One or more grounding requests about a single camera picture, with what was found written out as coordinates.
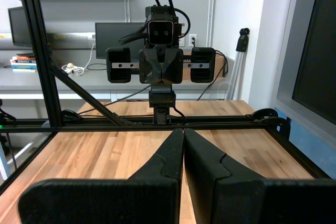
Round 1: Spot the large dark wall panel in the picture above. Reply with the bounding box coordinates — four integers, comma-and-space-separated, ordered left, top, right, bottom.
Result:
291, 0, 336, 125

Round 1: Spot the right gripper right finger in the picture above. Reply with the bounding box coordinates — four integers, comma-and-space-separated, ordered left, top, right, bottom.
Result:
183, 128, 336, 224

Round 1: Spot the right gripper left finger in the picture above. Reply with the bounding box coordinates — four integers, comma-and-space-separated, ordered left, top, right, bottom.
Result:
17, 128, 184, 224

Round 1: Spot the black left arm cable bundle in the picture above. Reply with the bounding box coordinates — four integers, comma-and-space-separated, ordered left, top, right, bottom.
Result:
119, 24, 148, 46

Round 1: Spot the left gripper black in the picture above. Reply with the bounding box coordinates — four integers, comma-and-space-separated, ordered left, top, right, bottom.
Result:
106, 47, 217, 85

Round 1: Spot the grey and black tripod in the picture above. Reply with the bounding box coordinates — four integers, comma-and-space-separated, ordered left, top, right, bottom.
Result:
226, 27, 250, 101

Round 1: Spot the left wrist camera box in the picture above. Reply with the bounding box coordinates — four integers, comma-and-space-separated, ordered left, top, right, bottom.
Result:
144, 5, 182, 49

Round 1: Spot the grey desk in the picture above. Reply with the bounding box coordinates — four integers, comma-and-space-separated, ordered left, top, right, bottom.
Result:
0, 56, 236, 102

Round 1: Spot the black computer monitor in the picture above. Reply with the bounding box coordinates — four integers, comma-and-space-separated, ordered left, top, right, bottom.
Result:
94, 22, 146, 60
7, 6, 34, 49

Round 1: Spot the stack of books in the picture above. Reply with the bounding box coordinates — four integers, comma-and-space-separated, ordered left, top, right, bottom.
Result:
9, 55, 38, 73

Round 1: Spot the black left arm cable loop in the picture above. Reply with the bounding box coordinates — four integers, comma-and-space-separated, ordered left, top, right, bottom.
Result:
173, 8, 191, 37

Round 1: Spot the white cord bundle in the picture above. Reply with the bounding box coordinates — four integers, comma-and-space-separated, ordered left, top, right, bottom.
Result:
60, 42, 97, 76

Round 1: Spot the black metal frame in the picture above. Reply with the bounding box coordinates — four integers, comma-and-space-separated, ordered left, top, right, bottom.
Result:
0, 0, 333, 196

